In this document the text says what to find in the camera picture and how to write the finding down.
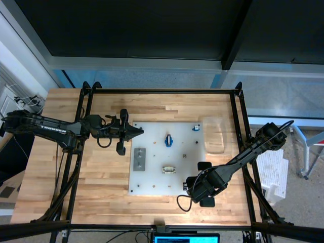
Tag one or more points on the beige connector housing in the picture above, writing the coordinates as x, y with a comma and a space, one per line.
169, 169

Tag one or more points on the grey metal stand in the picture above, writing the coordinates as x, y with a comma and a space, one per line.
305, 157

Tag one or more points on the white taskboard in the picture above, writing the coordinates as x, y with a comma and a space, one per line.
157, 141

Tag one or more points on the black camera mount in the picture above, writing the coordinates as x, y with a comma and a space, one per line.
160, 226

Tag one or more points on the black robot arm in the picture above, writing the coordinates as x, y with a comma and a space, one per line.
50, 127
240, 159

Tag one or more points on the clear plastic tub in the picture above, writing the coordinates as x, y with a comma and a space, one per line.
215, 136

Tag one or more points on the laptop screen with blue edge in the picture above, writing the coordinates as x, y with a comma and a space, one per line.
184, 239

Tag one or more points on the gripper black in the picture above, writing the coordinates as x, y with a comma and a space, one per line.
196, 188
123, 131

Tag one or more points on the black metal frame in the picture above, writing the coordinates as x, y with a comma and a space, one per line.
162, 91

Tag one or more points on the brown cardboard box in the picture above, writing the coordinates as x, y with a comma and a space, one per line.
12, 183

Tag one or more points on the white foam packaging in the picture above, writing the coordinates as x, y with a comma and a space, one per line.
276, 177

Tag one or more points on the small blue clamp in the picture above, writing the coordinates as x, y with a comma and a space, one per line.
196, 128

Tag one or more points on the grey metal base plate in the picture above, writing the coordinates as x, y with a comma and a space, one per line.
135, 159

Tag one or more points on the large blue clamp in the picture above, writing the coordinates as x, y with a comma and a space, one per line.
168, 144

